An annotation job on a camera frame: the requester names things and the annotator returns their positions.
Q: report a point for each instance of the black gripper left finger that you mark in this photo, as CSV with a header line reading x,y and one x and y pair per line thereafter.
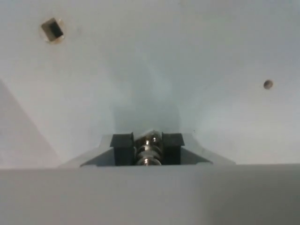
x,y
122,150

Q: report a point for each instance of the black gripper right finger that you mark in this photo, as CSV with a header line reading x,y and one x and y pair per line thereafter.
x,y
172,150

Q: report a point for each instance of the metal BNC plug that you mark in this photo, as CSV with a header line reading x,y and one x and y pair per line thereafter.
x,y
148,152

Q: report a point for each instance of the white task board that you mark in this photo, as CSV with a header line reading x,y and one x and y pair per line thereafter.
x,y
93,82

